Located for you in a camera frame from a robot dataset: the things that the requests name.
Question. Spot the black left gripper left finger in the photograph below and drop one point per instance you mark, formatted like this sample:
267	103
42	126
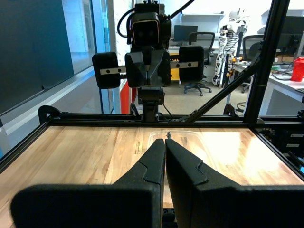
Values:
95	206

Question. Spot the black aluminium frame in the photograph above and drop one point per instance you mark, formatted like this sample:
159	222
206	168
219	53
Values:
95	118

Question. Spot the white desk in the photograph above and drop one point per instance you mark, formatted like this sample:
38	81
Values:
285	88

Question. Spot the white wall shelf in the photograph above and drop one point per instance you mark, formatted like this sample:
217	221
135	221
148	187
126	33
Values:
204	17

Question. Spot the white lattice structure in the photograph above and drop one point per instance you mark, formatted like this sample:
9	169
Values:
222	54

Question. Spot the yellow drawer cabinet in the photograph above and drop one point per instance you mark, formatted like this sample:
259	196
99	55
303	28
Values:
174	74

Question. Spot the clear plastic container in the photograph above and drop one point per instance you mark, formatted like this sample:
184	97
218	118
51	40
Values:
187	142

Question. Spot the black office chair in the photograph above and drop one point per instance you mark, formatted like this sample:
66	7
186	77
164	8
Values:
251	47
197	88

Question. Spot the black corner bracket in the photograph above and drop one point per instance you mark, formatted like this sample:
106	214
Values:
47	110
229	110

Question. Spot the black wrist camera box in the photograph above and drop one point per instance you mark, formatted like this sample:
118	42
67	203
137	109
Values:
145	31

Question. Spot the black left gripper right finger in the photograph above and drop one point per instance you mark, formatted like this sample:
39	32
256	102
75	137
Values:
225	206

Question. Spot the red plastic container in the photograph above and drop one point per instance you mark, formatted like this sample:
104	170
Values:
298	71

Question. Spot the black computer monitor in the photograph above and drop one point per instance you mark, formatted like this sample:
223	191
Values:
294	28
185	33

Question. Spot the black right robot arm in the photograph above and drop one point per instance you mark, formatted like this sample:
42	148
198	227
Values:
152	95

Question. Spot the glass window with frame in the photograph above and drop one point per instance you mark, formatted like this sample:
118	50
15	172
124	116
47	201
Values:
80	35

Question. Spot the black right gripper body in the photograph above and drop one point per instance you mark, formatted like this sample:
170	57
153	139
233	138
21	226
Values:
191	57

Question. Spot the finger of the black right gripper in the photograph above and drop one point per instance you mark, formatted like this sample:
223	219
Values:
136	71
160	69

